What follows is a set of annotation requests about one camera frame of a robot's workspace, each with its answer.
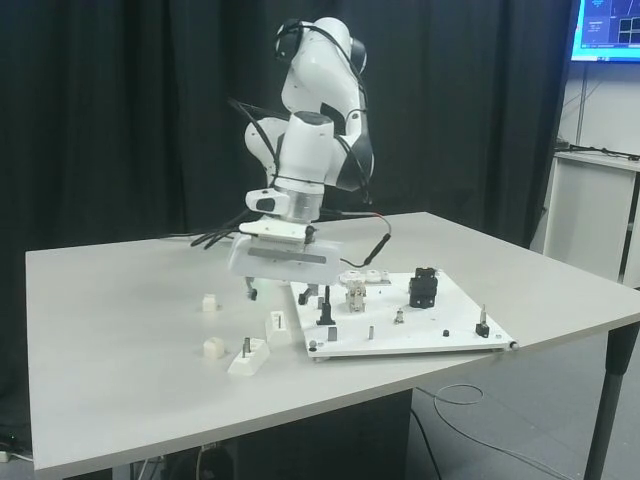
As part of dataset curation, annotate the upright white peg holder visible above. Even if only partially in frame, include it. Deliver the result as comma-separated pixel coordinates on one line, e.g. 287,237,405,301
264,310,294,344

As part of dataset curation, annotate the black table leg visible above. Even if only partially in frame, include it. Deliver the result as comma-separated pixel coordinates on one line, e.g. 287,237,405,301
586,327,629,480

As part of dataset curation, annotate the blue monitor screen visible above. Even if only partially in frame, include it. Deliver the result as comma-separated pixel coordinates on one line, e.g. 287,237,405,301
569,0,640,64

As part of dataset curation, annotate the black D-SUB plug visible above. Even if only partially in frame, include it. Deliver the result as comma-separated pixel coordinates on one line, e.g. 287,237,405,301
408,266,439,309

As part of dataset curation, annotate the metal Ethernet plug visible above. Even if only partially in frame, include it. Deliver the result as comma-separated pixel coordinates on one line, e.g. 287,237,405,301
344,279,367,315

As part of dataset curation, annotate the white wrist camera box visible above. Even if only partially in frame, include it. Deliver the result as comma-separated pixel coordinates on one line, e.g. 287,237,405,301
244,188,287,215

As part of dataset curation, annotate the black cabinet under table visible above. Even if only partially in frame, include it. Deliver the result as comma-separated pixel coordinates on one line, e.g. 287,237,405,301
219,388,414,480

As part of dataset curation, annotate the white task board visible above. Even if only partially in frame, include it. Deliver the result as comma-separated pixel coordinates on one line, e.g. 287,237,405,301
288,268,519,362

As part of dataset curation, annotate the thin black rod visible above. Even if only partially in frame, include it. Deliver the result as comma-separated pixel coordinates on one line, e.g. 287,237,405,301
364,232,394,267

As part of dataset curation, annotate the black curtain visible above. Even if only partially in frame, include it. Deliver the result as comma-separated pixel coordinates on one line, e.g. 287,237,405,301
0,0,574,451

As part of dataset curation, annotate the black looping cable bundle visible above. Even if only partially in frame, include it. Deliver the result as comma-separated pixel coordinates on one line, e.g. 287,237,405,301
189,212,254,250

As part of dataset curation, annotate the grey floor cable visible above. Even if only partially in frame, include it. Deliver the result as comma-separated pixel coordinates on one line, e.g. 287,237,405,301
431,383,592,467

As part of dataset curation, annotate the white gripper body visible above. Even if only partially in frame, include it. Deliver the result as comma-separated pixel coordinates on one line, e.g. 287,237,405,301
226,234,344,290

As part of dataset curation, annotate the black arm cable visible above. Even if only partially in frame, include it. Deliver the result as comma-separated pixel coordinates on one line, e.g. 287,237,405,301
227,19,375,206

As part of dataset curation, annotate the white cabinet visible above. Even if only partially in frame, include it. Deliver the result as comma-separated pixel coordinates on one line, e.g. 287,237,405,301
541,149,640,290

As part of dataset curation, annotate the black upright plug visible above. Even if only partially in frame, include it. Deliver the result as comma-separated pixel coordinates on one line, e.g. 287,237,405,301
317,286,336,327

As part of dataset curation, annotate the black plug with metal pin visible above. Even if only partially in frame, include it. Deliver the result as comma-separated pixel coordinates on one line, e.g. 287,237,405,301
474,304,494,342

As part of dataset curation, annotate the long white peg holder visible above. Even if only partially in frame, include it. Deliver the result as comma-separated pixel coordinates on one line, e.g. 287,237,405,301
227,337,272,377

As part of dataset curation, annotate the thin rod wire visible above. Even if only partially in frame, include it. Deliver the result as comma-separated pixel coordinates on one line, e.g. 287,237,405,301
319,210,394,267

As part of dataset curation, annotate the black floor cable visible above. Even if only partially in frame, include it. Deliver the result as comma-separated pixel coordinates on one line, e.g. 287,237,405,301
409,408,442,480

